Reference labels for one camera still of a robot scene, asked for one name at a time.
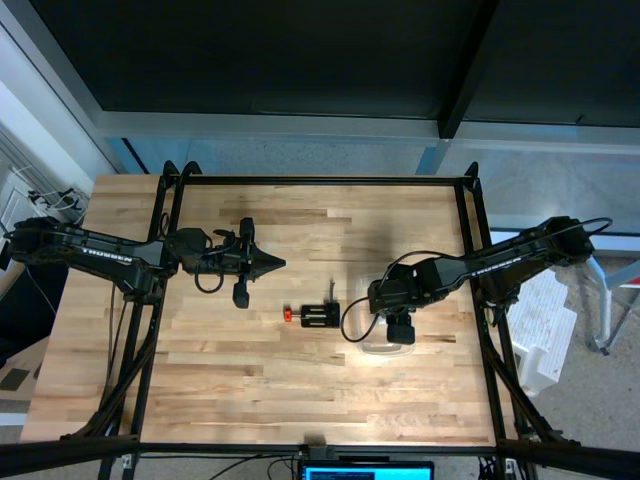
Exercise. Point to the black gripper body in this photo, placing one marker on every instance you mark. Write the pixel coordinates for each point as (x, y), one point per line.
(401, 334)
(235, 262)

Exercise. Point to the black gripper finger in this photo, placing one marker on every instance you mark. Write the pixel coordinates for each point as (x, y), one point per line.
(264, 269)
(265, 258)

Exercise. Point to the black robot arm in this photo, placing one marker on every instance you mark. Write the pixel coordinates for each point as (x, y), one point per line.
(490, 267)
(100, 252)

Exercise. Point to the clear plastic tub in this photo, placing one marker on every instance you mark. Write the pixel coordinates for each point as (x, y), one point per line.
(375, 349)

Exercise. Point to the black vise with orange knob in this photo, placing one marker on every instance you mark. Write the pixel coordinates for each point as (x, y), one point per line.
(320, 316)

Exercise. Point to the white ribbed plastic step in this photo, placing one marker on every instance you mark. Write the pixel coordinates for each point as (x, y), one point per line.
(542, 330)

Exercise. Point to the screen with blue edge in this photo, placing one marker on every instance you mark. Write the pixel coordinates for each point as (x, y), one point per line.
(365, 472)

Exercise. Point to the grey metal stand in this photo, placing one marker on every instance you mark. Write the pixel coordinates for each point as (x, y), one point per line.
(606, 320)

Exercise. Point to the brown cardboard box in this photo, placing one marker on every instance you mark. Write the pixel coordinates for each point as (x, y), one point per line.
(25, 360)

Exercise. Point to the red and white panel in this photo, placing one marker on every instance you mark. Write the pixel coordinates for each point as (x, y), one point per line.
(632, 285)

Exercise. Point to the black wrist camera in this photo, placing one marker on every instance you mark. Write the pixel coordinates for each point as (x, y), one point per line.
(382, 297)

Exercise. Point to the black aluminium frame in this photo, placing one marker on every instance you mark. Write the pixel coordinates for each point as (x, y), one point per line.
(320, 181)

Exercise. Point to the black table camera mount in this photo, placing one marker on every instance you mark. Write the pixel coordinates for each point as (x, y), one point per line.
(316, 451)

